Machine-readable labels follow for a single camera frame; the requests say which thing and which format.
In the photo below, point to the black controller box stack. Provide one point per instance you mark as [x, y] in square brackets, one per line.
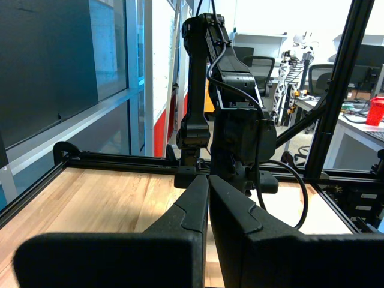
[360, 204]

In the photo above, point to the grey mesh office chair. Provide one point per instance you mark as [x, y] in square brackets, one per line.
[319, 75]

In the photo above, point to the red plastic cup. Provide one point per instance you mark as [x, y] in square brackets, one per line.
[375, 112]

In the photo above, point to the white wall shelf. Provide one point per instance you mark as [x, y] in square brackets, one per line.
[261, 37]

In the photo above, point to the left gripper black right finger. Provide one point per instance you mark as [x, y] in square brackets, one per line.
[300, 261]

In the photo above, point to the white desk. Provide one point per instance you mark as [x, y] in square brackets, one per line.
[354, 132]

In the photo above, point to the large black monitor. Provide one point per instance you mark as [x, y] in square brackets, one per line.
[367, 60]

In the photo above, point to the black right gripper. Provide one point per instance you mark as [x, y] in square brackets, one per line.
[234, 138]

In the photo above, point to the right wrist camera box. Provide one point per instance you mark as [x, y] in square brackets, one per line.
[267, 141]

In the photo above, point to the black aluminium table frame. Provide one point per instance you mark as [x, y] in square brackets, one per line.
[345, 75]

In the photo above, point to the yellow cabinet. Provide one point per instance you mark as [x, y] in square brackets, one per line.
[209, 102]

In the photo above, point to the white humanoid robot figure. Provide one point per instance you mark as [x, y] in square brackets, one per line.
[283, 75]

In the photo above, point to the black frame clamp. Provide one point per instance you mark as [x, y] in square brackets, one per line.
[171, 151]
[286, 157]
[64, 147]

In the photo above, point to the white and red cabinet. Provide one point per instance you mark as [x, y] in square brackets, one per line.
[160, 132]

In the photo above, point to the black office chair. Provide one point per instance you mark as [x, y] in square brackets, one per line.
[268, 75]

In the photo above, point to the small black monitor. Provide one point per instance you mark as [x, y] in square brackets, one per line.
[247, 53]

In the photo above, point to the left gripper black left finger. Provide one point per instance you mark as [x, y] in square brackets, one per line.
[120, 261]

